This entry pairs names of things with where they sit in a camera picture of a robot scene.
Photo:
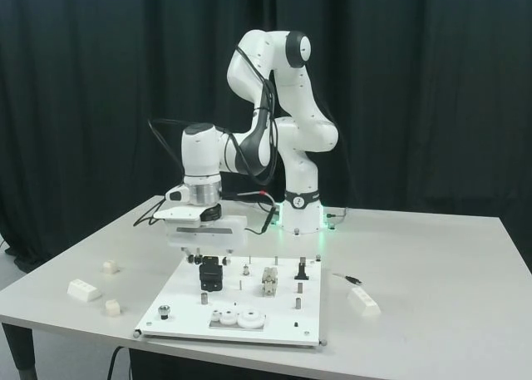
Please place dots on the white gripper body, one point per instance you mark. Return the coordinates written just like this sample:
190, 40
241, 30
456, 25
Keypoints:
216, 236

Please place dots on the black D-SUB plug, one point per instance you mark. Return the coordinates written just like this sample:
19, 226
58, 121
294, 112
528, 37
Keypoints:
211, 276

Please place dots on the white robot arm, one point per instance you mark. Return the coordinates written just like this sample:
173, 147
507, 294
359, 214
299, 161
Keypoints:
299, 118

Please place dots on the flat white plate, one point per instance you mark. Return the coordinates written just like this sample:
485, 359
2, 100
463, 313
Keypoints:
178, 214

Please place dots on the metal peg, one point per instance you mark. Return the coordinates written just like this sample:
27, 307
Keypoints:
205, 300
299, 303
299, 287

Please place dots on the grey waterproof plug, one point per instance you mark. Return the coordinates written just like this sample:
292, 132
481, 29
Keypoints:
269, 282

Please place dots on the thin black rod red tag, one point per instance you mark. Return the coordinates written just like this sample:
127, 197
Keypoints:
268, 222

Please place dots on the white small gear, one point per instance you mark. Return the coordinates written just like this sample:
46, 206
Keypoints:
215, 315

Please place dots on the white medium gear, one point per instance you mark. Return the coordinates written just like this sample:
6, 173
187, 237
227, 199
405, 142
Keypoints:
228, 317

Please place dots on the white large gear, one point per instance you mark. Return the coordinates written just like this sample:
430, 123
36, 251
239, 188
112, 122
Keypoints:
251, 319

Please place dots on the white task board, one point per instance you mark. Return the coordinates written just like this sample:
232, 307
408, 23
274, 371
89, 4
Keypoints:
266, 317

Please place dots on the small white holder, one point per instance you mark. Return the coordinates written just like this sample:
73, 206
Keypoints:
111, 267
112, 307

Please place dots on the black box under table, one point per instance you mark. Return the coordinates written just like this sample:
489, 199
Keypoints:
228, 365

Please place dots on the long white holder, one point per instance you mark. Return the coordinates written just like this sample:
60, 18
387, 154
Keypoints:
84, 290

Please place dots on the white holder with round holes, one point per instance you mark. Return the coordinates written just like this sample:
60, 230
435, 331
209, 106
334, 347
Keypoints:
363, 302

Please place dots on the grey table leg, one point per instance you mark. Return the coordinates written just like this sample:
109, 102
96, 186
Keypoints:
18, 351

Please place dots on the black curtain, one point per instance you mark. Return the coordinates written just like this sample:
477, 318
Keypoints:
83, 64

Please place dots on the small white camera box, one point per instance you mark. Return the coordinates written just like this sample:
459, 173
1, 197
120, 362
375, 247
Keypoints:
176, 193

